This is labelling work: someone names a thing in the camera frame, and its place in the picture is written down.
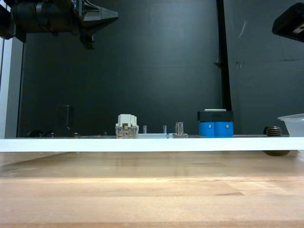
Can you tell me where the beige multi-pin connector housing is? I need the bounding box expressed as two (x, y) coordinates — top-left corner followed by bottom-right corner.
(115, 114), (139, 139)

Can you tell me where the white taskboard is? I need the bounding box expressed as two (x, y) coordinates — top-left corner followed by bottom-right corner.
(0, 134), (304, 152)

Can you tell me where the small metal connector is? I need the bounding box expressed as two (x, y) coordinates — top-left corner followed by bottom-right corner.
(173, 121), (189, 139)

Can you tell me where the small black clamp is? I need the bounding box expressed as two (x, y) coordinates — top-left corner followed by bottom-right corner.
(53, 104), (75, 138)

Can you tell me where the clear plastic tub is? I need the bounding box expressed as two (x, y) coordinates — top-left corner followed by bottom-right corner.
(277, 113), (304, 153)

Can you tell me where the black threaded screw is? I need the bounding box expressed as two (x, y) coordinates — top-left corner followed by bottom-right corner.
(263, 125), (281, 137)

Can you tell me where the clear acrylic block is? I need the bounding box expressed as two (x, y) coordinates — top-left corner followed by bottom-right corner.
(137, 125), (175, 140)

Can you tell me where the black rubber board foot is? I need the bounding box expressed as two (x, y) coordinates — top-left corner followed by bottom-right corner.
(263, 150), (291, 157)

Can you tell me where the black wall post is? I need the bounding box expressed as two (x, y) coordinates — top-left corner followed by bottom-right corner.
(213, 0), (233, 112)

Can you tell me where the blue and black socket mount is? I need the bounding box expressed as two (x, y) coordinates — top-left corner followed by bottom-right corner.
(197, 108), (235, 138)

